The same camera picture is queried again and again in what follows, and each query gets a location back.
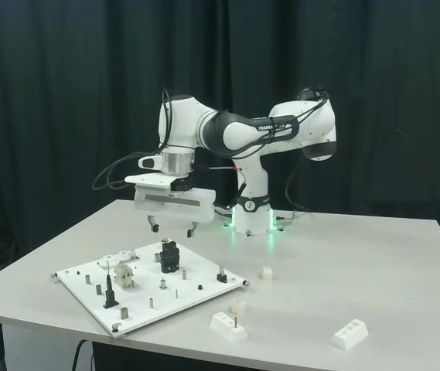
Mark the black D-SUB plug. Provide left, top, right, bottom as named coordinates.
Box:
left=159, top=238, right=182, bottom=274

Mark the black mounting band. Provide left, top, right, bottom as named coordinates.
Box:
left=169, top=178, right=194, bottom=193

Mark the black USB plug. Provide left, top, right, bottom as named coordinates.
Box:
left=102, top=269, right=119, bottom=309

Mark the white task board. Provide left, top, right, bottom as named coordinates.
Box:
left=51, top=239, right=251, bottom=341

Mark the long white peg holder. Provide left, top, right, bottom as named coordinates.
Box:
left=210, top=311, right=248, bottom=343
left=330, top=319, right=370, bottom=351

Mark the thin black rod red tag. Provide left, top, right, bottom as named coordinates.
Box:
left=193, top=165, right=248, bottom=213

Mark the black curtain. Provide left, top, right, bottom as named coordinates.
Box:
left=0, top=0, right=440, bottom=274

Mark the black hanging cable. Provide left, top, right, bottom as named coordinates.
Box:
left=73, top=339, right=91, bottom=371

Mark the white large gear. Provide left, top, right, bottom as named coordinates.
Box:
left=97, top=254, right=118, bottom=271

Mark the flat white plate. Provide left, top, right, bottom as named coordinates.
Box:
left=124, top=172, right=180, bottom=189

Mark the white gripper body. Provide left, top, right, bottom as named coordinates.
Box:
left=133, top=184, right=217, bottom=224

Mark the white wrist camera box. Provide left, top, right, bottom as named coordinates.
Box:
left=138, top=155, right=165, bottom=170

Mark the thick black base cable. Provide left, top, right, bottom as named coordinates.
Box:
left=284, top=152, right=313, bottom=213

